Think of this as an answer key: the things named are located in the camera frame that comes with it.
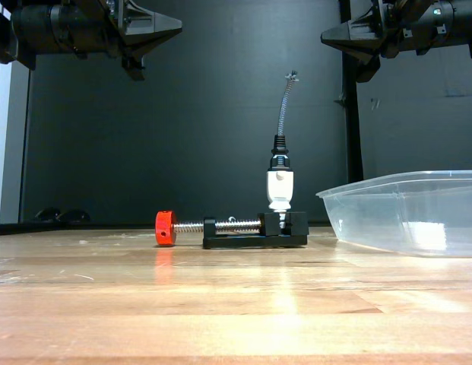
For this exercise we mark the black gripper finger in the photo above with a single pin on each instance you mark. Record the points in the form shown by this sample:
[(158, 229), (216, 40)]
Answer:
[(357, 32), (152, 23), (152, 42), (363, 51)]

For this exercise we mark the white power receptacle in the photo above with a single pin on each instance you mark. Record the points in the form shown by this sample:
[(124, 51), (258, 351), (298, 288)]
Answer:
[(280, 190)]

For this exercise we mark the clear plastic tub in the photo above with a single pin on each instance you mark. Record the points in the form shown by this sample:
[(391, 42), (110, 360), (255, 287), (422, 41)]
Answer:
[(365, 220)]

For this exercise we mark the black vise with red knob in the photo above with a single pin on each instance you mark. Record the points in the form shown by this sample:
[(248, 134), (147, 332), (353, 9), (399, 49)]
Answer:
[(254, 241)]

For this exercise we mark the black wall pillar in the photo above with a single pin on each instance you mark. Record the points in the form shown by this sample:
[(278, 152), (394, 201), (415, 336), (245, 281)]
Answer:
[(353, 133)]

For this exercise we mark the grey aluminium window frame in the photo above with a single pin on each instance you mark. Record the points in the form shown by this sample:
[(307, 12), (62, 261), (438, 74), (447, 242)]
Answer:
[(14, 152)]

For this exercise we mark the black metal table frame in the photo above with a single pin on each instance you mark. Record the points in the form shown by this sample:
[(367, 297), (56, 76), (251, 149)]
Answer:
[(87, 227)]

